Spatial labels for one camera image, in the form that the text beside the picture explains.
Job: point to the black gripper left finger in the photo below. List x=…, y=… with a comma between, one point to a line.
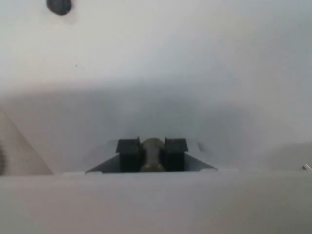
x=128, y=156

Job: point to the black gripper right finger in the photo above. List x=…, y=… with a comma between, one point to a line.
x=174, y=156

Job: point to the medium metal round peg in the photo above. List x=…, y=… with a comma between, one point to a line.
x=152, y=156

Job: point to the large metal round peg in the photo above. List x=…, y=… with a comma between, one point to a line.
x=58, y=6

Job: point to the white task board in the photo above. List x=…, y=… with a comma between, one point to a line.
x=170, y=61

